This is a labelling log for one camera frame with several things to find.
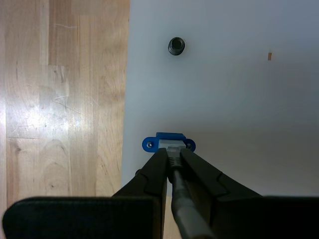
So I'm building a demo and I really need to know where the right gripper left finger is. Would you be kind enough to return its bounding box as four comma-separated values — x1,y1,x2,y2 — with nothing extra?
112,148,168,239

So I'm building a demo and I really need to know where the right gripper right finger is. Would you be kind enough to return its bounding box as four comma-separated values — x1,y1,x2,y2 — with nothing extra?
180,148,263,232

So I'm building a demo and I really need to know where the grey RJ45 connector cable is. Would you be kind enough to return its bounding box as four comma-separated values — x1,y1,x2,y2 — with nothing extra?
166,146,216,239

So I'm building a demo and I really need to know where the white task board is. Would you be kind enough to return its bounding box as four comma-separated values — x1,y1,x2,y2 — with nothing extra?
121,0,319,200

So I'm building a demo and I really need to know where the black threaded screw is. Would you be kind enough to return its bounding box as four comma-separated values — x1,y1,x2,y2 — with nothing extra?
167,37,186,56

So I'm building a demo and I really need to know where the blue eared RJ45 socket mount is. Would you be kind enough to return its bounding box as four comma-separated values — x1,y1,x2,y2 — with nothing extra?
142,132,196,152

